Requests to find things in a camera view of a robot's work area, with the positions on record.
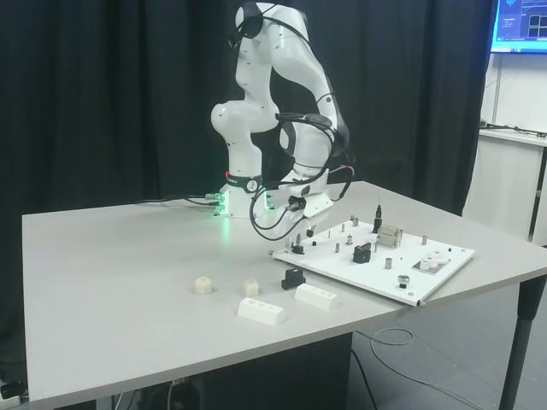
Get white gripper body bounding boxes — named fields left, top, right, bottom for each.
left=275, top=196, right=335, bottom=247

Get black D-SUB plug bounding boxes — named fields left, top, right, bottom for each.
left=280, top=267, right=307, bottom=291

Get long white peg holder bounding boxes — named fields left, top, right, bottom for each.
left=237, top=297, right=287, bottom=327
left=294, top=284, right=340, bottom=310

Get thin black rod red tag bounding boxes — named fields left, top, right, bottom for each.
left=329, top=163, right=357, bottom=202

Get black waterproof plug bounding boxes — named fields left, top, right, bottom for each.
left=373, top=191, right=385, bottom=234

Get white task board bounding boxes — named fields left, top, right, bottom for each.
left=268, top=218, right=476, bottom=308

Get white large gear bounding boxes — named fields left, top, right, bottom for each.
left=417, top=255, right=442, bottom=273

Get black box under table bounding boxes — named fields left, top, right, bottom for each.
left=113, top=331, right=358, bottom=410

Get white cabinet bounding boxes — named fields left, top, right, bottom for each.
left=462, top=122, right=547, bottom=249

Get black curtains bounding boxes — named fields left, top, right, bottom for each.
left=0, top=0, right=501, bottom=385

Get grey table leg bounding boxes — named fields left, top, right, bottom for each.
left=498, top=272, right=547, bottom=410

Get blue screen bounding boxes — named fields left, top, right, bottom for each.
left=489, top=0, right=547, bottom=56

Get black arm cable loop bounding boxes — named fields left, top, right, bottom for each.
left=247, top=179, right=309, bottom=243

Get black base cable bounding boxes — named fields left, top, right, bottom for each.
left=138, top=194, right=226, bottom=208

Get grey floor cable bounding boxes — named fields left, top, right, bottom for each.
left=368, top=327, right=503, bottom=410

